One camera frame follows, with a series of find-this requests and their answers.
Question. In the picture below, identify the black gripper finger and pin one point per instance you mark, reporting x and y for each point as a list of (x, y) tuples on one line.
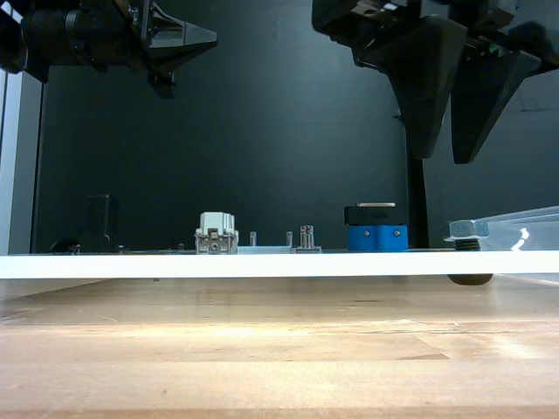
[(485, 96), (425, 78), (174, 57), (196, 36)]

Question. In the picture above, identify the silver M12 hex nut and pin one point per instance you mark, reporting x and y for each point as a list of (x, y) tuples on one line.
[(465, 230)]

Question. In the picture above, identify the clear plastic tub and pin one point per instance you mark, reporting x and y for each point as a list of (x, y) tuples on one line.
[(524, 231)]

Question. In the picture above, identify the black M12 threaded bolt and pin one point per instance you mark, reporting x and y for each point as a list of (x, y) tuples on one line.
[(468, 245)]

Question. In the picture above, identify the blue and black D-sub connector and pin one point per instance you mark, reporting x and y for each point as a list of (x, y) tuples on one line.
[(376, 238)]

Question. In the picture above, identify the grey rectangular connector housing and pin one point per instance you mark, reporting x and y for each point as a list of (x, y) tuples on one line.
[(215, 231)]

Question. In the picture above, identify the white mounting board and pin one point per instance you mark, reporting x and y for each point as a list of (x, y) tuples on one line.
[(279, 266)]

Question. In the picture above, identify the black vertical wall pillar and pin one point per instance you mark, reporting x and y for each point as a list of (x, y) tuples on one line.
[(417, 205)]

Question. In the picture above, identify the grey aluminium window frame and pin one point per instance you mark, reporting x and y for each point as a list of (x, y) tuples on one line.
[(19, 174)]

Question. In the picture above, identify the small grey standoff post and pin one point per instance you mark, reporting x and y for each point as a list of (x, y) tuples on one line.
[(253, 239), (289, 239)]

